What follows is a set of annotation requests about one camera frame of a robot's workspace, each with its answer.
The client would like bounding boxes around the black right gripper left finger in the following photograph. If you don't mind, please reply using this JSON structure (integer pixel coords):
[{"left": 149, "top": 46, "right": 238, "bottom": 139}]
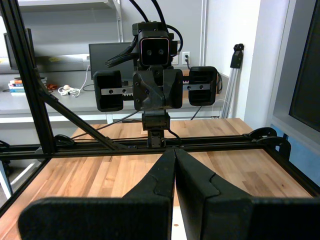
[{"left": 18, "top": 149, "right": 177, "bottom": 240}]

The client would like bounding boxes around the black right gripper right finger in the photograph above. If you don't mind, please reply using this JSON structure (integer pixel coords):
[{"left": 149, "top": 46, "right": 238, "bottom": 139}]
[{"left": 176, "top": 149, "right": 320, "bottom": 240}]

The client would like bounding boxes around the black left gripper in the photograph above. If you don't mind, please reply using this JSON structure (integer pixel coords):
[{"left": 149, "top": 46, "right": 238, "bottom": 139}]
[{"left": 92, "top": 66, "right": 218, "bottom": 113}]

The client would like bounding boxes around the black computer monitor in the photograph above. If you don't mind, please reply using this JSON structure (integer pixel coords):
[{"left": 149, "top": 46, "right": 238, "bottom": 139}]
[
  {"left": 3, "top": 28, "right": 35, "bottom": 74},
  {"left": 88, "top": 42, "right": 137, "bottom": 82}
]

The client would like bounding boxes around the folded tripod stand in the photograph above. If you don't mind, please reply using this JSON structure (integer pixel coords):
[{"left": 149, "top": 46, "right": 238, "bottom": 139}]
[{"left": 221, "top": 43, "right": 245, "bottom": 120}]

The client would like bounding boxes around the grey office desk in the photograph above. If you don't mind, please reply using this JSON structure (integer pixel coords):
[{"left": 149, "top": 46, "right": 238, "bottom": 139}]
[{"left": 0, "top": 69, "right": 231, "bottom": 125}]

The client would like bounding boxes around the stack of books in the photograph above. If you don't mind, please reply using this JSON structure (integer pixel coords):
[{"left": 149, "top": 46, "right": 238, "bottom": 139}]
[{"left": 8, "top": 79, "right": 27, "bottom": 97}]

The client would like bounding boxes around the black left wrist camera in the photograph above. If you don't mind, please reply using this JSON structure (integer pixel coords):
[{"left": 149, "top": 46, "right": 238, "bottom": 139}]
[{"left": 138, "top": 30, "right": 172, "bottom": 68}]

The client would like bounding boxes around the black braided cable sleeve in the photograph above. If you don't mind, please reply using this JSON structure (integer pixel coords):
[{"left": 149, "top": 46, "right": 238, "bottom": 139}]
[{"left": 105, "top": 44, "right": 139, "bottom": 69}]

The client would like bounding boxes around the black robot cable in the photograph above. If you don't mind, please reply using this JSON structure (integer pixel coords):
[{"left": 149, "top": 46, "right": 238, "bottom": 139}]
[
  {"left": 166, "top": 24, "right": 184, "bottom": 60},
  {"left": 150, "top": 0, "right": 166, "bottom": 25},
  {"left": 128, "top": 0, "right": 150, "bottom": 24}
]

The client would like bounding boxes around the white cable bundle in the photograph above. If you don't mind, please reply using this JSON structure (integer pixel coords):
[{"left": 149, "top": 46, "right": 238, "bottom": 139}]
[{"left": 57, "top": 65, "right": 91, "bottom": 99}]

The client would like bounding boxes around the black aluminium frame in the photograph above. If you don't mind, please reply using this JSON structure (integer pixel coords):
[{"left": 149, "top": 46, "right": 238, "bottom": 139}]
[{"left": 0, "top": 0, "right": 320, "bottom": 216}]

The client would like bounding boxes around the grey wall shelf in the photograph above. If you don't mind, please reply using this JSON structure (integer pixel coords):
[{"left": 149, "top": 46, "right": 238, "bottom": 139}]
[{"left": 17, "top": 0, "right": 124, "bottom": 44}]

